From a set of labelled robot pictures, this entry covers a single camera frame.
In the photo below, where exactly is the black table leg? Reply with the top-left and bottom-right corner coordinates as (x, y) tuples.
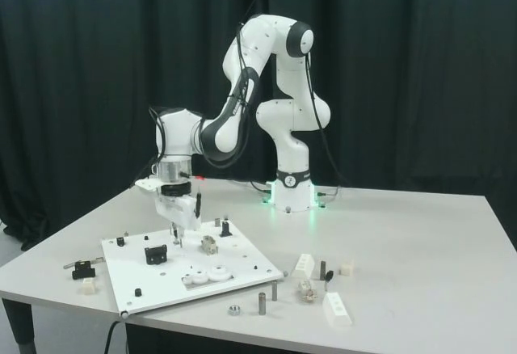
(1, 298), (34, 354)

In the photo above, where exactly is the black USB plug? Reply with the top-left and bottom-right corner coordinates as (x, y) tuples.
(63, 258), (106, 280)

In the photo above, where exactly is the white task board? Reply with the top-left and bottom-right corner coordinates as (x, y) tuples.
(100, 217), (284, 318)

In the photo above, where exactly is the black D-SUB plug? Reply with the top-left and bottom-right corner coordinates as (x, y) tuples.
(144, 244), (168, 266)

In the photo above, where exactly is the black base cable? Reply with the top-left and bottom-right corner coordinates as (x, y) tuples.
(244, 179), (276, 194)
(313, 184), (343, 202)

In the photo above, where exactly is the white holder with holes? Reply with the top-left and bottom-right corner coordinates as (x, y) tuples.
(294, 253), (317, 279)
(322, 292), (354, 327)

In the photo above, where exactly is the black curtain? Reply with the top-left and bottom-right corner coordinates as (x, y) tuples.
(0, 0), (517, 252)

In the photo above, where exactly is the metal BNC plug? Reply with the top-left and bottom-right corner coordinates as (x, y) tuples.
(200, 235), (220, 255)

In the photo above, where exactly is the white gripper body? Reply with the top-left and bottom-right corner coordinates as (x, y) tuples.
(154, 194), (202, 231)

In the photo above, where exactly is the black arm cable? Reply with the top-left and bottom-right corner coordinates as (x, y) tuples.
(305, 48), (338, 190)

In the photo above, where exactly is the white large gear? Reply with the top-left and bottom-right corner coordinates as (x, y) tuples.
(208, 263), (234, 282)

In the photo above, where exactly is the black cable under table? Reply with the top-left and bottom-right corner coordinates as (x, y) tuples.
(105, 316), (127, 354)

